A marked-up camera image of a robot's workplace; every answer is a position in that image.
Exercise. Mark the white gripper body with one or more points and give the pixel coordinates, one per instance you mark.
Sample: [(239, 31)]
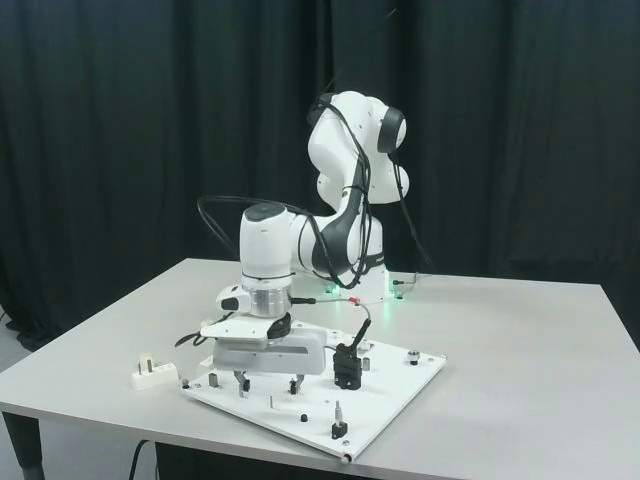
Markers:
[(300, 360)]

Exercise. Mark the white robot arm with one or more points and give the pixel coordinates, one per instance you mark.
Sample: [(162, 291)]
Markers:
[(330, 150)]

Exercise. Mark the wide metal square peg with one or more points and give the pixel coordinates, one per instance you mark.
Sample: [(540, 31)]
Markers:
[(214, 380)]

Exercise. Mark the white peg holder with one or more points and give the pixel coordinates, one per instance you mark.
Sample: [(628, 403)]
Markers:
[(165, 376)]

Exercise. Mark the large metal square peg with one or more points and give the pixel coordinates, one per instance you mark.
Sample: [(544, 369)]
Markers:
[(145, 362)]

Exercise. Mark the white task board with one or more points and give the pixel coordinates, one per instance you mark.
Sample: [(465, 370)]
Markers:
[(300, 430)]

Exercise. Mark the black D-SUB plug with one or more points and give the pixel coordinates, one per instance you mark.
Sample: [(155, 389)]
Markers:
[(347, 370)]

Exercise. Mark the flat white mounting plate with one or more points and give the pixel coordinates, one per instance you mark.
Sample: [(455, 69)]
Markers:
[(230, 332)]

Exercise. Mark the round metal connector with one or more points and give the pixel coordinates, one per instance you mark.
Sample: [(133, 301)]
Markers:
[(413, 357)]

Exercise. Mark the dark grey table leg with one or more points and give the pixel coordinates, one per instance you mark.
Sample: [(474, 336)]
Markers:
[(22, 450)]

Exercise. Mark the black curtain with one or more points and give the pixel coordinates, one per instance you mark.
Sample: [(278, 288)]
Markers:
[(100, 150)]

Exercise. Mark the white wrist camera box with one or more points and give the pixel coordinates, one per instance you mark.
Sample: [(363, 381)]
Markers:
[(230, 300)]

